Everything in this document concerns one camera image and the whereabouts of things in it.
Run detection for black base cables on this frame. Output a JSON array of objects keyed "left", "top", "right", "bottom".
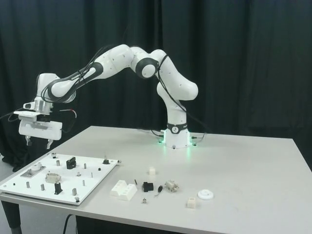
[{"left": 150, "top": 128, "right": 208, "bottom": 142}]

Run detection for black curtain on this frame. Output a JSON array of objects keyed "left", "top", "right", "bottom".
[{"left": 0, "top": 0, "right": 312, "bottom": 173}]

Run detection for dark grey table leg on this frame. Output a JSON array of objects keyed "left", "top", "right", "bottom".
[{"left": 0, "top": 200, "right": 20, "bottom": 234}]

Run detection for white large gear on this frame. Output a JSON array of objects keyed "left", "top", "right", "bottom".
[{"left": 197, "top": 189, "right": 215, "bottom": 201}]

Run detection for white task board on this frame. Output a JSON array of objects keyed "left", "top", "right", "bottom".
[{"left": 0, "top": 153, "right": 122, "bottom": 206}]

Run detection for large white stepped holder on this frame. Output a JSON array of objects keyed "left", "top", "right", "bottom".
[
  {"left": 111, "top": 179, "right": 127, "bottom": 197},
  {"left": 118, "top": 184, "right": 138, "bottom": 201}
]

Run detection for black floor cable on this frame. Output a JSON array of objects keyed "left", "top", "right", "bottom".
[{"left": 65, "top": 214, "right": 77, "bottom": 234}]

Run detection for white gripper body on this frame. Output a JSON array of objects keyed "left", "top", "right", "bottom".
[{"left": 19, "top": 119, "right": 63, "bottom": 142}]

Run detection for beige waterproof plug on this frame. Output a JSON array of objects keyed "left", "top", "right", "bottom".
[{"left": 165, "top": 180, "right": 180, "bottom": 192}]

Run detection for black rectangular plug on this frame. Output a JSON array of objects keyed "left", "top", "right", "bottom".
[{"left": 142, "top": 181, "right": 154, "bottom": 194}]

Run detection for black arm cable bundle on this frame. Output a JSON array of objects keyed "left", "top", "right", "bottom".
[{"left": 40, "top": 45, "right": 188, "bottom": 115}]

